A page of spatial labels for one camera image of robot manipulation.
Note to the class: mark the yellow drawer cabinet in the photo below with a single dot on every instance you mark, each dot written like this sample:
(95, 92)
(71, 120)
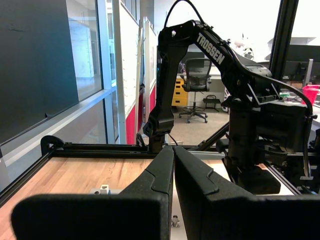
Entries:
(182, 92)

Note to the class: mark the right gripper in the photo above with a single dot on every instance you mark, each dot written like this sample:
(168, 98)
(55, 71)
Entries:
(242, 137)

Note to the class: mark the blue and white connector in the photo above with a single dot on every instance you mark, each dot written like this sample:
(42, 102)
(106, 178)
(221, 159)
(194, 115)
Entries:
(103, 188)

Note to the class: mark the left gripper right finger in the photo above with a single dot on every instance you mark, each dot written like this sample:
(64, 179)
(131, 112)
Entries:
(237, 217)

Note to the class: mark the white and red partition panel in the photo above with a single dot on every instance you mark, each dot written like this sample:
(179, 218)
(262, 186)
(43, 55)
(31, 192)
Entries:
(127, 75)
(151, 75)

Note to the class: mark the red plastic bin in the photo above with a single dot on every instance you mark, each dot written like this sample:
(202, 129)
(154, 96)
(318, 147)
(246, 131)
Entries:
(311, 93)

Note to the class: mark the black aluminium frame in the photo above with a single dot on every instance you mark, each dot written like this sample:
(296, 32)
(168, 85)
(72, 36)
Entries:
(100, 150)

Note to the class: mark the grey window frame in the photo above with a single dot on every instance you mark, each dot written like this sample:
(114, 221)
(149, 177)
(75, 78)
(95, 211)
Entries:
(103, 50)

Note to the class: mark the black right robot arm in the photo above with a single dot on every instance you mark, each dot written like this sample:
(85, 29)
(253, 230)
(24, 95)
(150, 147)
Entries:
(165, 75)

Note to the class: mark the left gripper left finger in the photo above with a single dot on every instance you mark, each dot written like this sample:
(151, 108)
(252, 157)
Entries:
(100, 217)

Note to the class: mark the black office chair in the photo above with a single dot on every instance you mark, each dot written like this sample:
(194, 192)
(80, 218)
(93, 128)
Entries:
(197, 72)

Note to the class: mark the black footrest stool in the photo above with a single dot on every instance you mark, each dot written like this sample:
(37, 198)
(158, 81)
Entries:
(212, 100)

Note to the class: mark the black computer monitor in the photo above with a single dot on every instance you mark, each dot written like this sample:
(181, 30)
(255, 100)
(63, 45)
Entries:
(297, 67)

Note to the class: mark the white task board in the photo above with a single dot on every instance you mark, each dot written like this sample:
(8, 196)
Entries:
(178, 235)

